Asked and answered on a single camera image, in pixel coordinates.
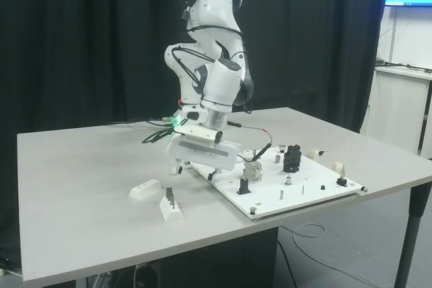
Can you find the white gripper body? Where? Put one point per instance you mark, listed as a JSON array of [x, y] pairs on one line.
[[202, 156]]

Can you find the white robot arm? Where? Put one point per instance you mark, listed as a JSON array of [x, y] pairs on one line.
[[216, 15]]

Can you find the large metal square peg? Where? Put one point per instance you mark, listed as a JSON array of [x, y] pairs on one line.
[[168, 192]]

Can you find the medium metal square peg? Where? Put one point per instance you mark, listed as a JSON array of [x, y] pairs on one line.
[[171, 197]]

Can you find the empty white peg holder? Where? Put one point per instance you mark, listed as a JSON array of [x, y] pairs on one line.
[[145, 188]]

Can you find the white square peg holder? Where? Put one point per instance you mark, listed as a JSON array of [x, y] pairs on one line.
[[171, 214]]

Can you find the short metal round peg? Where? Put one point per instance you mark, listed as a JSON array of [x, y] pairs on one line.
[[276, 158]]

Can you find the small black upright plug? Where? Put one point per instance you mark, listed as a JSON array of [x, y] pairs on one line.
[[243, 187]]

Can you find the grey metal connector block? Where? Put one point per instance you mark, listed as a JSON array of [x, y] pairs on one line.
[[253, 171]]

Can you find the white task board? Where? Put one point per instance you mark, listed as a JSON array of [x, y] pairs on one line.
[[270, 200]]

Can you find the metal BNC plug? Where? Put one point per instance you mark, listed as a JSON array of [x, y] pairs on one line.
[[288, 180]]

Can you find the black D-SUB plug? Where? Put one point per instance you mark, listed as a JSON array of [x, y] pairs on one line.
[[292, 161]]

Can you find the white plug holder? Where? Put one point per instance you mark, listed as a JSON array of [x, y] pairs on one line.
[[315, 153]]

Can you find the white holder block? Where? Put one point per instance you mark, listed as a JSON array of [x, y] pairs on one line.
[[337, 166]]

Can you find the black curtain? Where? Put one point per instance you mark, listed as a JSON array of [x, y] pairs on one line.
[[84, 38]]

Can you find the white cabinet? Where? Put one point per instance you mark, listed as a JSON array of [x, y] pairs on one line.
[[398, 109]]

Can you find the dark table leg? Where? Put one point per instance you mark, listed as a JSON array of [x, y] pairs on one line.
[[410, 234]]

